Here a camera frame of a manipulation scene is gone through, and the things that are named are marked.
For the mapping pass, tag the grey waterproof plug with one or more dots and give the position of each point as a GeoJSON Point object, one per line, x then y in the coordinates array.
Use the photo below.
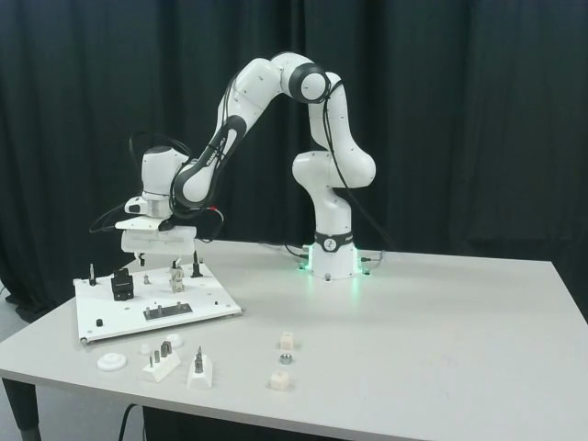
{"type": "Point", "coordinates": [177, 279]}

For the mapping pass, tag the wide metal square peg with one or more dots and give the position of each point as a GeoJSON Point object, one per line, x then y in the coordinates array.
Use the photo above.
{"type": "Point", "coordinates": [169, 347]}

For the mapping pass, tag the white small plug holder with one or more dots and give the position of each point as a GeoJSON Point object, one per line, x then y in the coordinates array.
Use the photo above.
{"type": "Point", "coordinates": [287, 341]}
{"type": "Point", "coordinates": [279, 381]}

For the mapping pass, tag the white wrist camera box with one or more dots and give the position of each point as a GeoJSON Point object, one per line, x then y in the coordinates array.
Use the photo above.
{"type": "Point", "coordinates": [135, 205]}

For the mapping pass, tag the black USB plug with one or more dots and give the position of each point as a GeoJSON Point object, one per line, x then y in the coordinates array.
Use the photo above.
{"type": "Point", "coordinates": [196, 266]}

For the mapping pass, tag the flat white mounting plate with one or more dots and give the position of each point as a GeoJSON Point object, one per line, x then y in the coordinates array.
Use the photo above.
{"type": "Point", "coordinates": [138, 224]}

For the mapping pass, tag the wide metal round peg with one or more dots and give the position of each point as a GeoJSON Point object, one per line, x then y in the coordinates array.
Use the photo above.
{"type": "Point", "coordinates": [199, 365]}

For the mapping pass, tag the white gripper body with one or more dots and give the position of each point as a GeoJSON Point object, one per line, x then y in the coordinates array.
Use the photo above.
{"type": "Point", "coordinates": [158, 243]}

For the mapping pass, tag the black D-SUB plug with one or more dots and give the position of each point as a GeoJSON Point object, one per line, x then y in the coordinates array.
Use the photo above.
{"type": "Point", "coordinates": [122, 287]}

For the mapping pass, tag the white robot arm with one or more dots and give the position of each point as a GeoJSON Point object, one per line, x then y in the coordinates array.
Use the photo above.
{"type": "Point", "coordinates": [335, 138]}

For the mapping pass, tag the dark table leg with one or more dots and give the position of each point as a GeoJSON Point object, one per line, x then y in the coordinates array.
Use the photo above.
{"type": "Point", "coordinates": [20, 409]}

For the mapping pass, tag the black curtain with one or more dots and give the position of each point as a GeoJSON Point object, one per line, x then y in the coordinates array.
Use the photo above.
{"type": "Point", "coordinates": [69, 92]}

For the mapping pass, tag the white large gear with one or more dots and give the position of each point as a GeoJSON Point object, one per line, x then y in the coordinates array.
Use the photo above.
{"type": "Point", "coordinates": [111, 362]}

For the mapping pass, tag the white square peg holder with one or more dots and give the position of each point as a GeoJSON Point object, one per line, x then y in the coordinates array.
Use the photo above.
{"type": "Point", "coordinates": [161, 372]}

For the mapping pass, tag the white round peg holder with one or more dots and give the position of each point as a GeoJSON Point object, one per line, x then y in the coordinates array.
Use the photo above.
{"type": "Point", "coordinates": [200, 379]}

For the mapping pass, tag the white task board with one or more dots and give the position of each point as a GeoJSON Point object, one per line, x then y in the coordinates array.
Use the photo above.
{"type": "Point", "coordinates": [138, 321]}

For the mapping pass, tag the white small gear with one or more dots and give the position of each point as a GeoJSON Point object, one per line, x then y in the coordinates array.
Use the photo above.
{"type": "Point", "coordinates": [145, 348]}

